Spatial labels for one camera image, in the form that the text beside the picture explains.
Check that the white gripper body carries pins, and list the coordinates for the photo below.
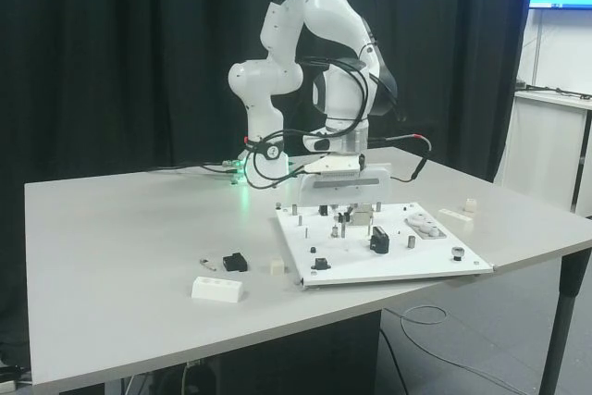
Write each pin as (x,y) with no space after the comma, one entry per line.
(342,196)

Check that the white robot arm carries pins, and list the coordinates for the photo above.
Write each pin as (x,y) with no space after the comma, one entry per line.
(273,71)

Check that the metal square peg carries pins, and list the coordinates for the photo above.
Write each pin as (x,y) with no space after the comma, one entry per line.
(343,230)

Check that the black D-SUB plug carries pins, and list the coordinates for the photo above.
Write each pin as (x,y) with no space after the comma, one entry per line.
(380,241)

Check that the white large gear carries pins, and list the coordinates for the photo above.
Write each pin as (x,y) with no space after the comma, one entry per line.
(417,220)

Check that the white medium gear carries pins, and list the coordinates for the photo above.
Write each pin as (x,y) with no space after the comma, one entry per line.
(426,228)

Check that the white task board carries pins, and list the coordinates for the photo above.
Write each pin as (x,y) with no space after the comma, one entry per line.
(351,265)

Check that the white small gear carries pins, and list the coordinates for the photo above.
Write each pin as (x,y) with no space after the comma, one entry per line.
(435,231)

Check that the small white cube holder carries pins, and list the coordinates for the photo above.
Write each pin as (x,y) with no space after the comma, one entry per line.
(276,265)
(469,206)

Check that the long white holder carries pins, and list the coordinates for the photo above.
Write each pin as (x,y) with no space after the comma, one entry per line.
(455,218)

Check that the metal BNC plug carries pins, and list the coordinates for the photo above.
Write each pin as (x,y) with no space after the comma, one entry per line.
(458,253)

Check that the small metal plug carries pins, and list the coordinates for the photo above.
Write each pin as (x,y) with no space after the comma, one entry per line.
(209,264)

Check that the white holder with round holes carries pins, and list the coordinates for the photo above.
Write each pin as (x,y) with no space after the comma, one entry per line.
(217,291)

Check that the white cabinet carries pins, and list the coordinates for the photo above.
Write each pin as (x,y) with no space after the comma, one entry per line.
(550,150)

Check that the black table leg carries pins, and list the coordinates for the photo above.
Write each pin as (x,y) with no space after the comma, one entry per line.
(562,321)

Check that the black curtain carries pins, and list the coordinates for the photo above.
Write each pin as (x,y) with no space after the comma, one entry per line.
(115,57)

